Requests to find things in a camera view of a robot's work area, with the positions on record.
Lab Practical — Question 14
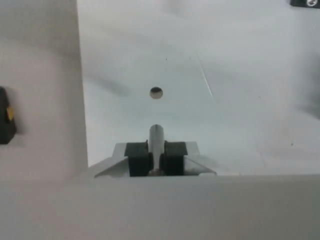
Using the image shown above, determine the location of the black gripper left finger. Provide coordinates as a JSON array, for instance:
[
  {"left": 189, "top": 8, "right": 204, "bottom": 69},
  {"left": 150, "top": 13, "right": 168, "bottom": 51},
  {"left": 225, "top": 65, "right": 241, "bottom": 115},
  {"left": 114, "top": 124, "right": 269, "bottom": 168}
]
[{"left": 94, "top": 140, "right": 154, "bottom": 179}]

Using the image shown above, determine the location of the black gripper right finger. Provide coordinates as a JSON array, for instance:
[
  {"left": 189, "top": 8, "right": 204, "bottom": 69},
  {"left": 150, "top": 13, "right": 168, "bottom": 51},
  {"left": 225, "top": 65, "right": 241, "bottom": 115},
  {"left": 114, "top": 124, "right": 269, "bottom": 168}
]
[{"left": 159, "top": 140, "right": 217, "bottom": 177}]

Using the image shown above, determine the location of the white task board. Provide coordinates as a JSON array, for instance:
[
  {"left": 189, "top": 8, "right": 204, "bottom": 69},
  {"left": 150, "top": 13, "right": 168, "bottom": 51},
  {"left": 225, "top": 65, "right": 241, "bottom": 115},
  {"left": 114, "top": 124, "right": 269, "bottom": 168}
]
[{"left": 75, "top": 0, "right": 320, "bottom": 177}]

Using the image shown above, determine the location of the black block with yellow mark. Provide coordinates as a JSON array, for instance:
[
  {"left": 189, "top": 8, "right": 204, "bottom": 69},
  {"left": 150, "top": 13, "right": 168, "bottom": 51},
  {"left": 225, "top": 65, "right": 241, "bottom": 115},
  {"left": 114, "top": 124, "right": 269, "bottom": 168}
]
[{"left": 0, "top": 86, "right": 18, "bottom": 145}]

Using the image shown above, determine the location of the metal round peg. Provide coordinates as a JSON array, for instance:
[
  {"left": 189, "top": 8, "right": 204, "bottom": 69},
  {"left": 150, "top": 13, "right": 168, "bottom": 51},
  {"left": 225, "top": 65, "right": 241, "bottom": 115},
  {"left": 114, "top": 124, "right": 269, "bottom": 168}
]
[{"left": 148, "top": 123, "right": 166, "bottom": 176}]

